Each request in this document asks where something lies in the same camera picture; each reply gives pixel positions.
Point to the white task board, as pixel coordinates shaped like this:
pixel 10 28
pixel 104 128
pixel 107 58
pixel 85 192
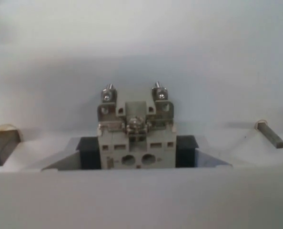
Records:
pixel 60 95

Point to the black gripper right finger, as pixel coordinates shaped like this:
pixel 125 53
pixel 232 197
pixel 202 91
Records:
pixel 186 152

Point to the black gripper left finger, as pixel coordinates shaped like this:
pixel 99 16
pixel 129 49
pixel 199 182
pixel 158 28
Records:
pixel 89 155

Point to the thin metal square peg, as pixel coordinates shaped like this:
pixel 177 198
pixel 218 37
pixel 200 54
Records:
pixel 271 136

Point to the thick metal round peg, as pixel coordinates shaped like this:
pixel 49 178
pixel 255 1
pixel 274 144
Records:
pixel 1 148

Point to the grey waterproof plug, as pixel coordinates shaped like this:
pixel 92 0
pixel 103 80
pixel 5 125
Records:
pixel 136 145

